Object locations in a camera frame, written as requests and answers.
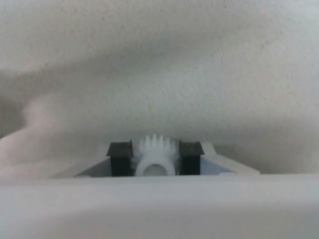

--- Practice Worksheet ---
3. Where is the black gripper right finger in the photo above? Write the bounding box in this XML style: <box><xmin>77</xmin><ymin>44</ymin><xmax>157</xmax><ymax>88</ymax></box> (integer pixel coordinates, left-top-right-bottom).
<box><xmin>178</xmin><ymin>139</ymin><xmax>261</xmax><ymax>176</ymax></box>

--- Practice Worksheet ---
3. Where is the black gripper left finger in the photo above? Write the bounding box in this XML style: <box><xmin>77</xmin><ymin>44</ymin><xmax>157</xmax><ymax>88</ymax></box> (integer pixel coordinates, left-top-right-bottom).
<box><xmin>73</xmin><ymin>139</ymin><xmax>133</xmax><ymax>177</ymax></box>

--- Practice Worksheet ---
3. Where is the white small gear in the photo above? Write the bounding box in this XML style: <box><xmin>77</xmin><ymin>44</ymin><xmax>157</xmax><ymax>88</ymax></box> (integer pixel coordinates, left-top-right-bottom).
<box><xmin>133</xmin><ymin>133</ymin><xmax>179</xmax><ymax>176</ymax></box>

